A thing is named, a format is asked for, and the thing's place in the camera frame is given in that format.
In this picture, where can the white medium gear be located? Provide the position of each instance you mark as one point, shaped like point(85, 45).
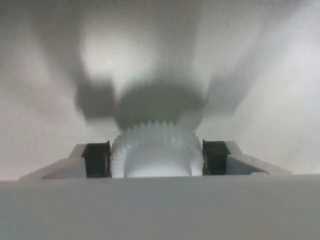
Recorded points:
point(156, 150)

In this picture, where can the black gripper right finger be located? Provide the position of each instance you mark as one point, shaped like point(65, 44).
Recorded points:
point(215, 157)

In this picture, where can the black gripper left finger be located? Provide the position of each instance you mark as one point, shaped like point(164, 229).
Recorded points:
point(97, 160)

